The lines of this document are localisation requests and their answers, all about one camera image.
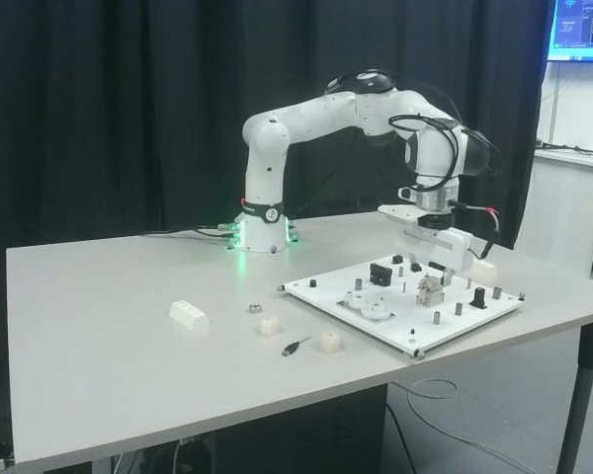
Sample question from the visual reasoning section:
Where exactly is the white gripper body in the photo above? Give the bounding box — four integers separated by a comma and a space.
394, 226, 475, 274

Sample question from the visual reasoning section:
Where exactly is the grey waterproof plug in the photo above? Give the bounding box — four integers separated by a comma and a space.
414, 274, 449, 310

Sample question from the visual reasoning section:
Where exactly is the black D-SUB plug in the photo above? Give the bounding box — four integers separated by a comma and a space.
370, 263, 393, 288

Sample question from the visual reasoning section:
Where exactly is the white long holder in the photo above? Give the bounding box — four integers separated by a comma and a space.
168, 298, 213, 332
468, 260, 498, 281

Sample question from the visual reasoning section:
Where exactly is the white large gear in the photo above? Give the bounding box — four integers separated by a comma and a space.
360, 301, 392, 324

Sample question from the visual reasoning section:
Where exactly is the white task board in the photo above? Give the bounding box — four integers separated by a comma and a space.
276, 253, 528, 359

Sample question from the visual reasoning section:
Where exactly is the white small holder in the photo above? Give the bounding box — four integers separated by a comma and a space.
317, 329, 345, 354
259, 315, 284, 338

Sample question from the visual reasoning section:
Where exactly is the white cabinet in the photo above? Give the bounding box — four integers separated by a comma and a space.
516, 145, 593, 286

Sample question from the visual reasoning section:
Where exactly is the black USB plug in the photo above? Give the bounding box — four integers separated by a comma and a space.
282, 335, 312, 358

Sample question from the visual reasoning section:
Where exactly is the dark table leg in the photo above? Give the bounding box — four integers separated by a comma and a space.
565, 325, 593, 474

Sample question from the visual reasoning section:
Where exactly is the blue screen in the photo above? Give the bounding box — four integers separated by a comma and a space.
547, 0, 593, 63

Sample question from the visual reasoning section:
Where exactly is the black curtain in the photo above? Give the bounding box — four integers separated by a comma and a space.
0, 0, 558, 445

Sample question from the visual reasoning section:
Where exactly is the grey floor cable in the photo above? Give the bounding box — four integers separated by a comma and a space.
407, 377, 593, 474

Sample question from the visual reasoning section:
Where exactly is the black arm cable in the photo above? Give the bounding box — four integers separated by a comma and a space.
325, 72, 504, 175

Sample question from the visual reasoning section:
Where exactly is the black base cable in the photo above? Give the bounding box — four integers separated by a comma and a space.
140, 224, 239, 242

